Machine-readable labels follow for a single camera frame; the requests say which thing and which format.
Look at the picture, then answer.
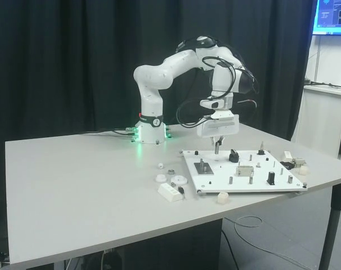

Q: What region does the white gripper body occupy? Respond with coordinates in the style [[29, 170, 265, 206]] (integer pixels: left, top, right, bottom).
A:
[[196, 114, 241, 138]]

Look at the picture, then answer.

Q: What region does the long white peg holder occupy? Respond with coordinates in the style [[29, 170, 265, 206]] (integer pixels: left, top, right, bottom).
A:
[[157, 183, 183, 203]]

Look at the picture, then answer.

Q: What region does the white task board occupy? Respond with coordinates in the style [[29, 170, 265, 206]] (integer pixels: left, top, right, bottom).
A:
[[179, 148, 309, 195]]

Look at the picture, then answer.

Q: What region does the black D-SUB plug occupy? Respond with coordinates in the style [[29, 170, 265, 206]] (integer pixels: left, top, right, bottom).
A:
[[280, 158, 308, 169]]

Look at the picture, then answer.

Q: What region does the black curtain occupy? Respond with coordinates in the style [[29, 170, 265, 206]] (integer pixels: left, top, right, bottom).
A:
[[0, 0, 320, 253]]

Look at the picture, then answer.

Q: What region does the white cabinet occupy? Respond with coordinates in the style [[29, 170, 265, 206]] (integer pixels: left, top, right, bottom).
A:
[[290, 83, 341, 163]]

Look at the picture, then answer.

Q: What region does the black table leg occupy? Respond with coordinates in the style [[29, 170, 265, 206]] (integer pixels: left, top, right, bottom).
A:
[[318, 180, 341, 270]]

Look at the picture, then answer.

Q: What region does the blue screen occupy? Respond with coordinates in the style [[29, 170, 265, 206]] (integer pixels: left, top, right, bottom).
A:
[[312, 0, 341, 37]]

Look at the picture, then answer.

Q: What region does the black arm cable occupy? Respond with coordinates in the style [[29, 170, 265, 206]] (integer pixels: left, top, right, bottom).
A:
[[176, 56, 239, 129]]

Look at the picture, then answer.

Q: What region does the black base cable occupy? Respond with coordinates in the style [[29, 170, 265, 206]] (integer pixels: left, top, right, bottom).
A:
[[82, 128, 138, 137]]

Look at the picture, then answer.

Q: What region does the grey floor cable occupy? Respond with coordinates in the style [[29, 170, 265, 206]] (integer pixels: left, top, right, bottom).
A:
[[233, 215, 322, 270]]

